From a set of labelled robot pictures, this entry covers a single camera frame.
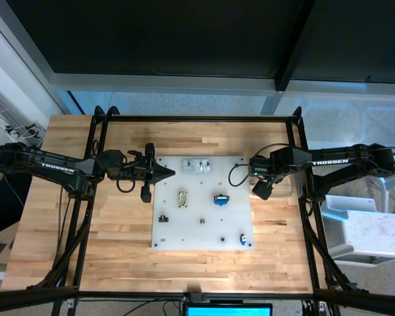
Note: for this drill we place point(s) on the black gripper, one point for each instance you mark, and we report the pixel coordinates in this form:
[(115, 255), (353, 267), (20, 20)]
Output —
[(148, 171), (261, 168)]

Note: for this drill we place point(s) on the small blue connector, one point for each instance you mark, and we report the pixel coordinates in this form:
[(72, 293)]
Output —
[(242, 238)]

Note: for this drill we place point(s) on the small black table camera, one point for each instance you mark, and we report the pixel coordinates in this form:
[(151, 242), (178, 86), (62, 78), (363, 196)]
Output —
[(195, 294)]

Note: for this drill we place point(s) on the grey rectangular connector housing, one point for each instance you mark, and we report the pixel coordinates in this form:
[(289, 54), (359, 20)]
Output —
[(183, 199)]

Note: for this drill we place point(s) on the screen with blue edge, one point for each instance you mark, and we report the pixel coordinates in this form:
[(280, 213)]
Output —
[(227, 311)]

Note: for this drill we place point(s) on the small silver metal connector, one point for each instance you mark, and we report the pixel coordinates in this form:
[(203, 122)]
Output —
[(202, 221)]

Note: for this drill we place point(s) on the white board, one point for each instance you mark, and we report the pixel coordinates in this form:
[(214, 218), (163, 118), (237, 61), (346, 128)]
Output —
[(177, 237)]

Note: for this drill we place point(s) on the black clamp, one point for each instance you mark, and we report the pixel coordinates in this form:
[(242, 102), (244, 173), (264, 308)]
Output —
[(163, 218)]

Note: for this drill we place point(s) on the blue and black connector socket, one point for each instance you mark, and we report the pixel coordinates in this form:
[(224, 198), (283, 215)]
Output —
[(221, 199)]

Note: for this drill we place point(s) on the black wall post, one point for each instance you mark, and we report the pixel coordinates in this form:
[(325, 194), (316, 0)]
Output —
[(294, 46)]

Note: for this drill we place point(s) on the grey partition frame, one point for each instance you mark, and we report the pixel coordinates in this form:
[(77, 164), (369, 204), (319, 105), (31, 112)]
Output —
[(151, 82)]

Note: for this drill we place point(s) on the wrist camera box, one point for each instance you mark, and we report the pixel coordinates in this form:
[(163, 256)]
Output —
[(262, 190)]

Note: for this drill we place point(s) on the white plastic step stool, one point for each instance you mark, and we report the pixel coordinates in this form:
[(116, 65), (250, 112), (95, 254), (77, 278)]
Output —
[(368, 230)]

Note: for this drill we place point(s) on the clear plastic tub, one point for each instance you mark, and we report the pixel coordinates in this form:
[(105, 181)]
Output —
[(284, 191)]

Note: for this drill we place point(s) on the black metal frame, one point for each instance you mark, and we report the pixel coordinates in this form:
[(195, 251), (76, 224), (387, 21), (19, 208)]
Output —
[(197, 118)]

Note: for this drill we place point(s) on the clear acrylic block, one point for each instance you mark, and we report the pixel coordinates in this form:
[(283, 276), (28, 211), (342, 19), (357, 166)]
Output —
[(196, 165)]

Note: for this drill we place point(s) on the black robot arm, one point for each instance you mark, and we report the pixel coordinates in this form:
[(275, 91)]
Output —
[(332, 161), (56, 166)]

